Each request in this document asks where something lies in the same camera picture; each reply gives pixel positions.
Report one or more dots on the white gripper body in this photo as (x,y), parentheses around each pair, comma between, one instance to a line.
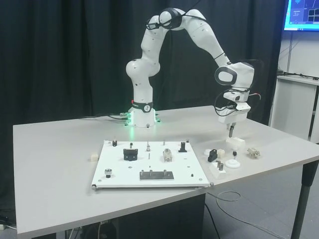
(230,117)

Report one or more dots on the metal square peg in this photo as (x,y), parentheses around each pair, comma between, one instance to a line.
(231,132)

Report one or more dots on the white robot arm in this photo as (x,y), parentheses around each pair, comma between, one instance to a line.
(149,62)

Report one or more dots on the white square peg holder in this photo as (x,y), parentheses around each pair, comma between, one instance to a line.
(236,143)

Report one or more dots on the white round peg holder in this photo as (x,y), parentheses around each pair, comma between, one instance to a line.
(218,171)

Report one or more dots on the white medium gear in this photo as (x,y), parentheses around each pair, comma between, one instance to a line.
(221,153)

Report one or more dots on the small black plug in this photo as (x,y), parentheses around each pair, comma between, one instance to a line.
(234,154)

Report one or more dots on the white small gear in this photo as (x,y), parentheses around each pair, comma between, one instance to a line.
(207,152)

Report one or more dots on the white large gear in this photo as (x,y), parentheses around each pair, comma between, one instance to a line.
(232,164)

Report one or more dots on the white cabinet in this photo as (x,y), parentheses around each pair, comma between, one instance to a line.
(294,107)

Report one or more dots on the white task board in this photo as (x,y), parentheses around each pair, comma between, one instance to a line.
(149,164)

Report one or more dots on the black table leg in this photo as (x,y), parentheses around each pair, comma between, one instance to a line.
(300,204)

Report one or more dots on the blue screen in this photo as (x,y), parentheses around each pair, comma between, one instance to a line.
(302,15)

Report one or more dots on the white small holder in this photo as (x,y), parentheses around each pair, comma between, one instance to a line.
(93,157)

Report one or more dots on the black curtain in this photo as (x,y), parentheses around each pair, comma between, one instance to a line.
(62,62)

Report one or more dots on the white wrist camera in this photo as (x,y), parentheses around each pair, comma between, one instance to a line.
(235,96)

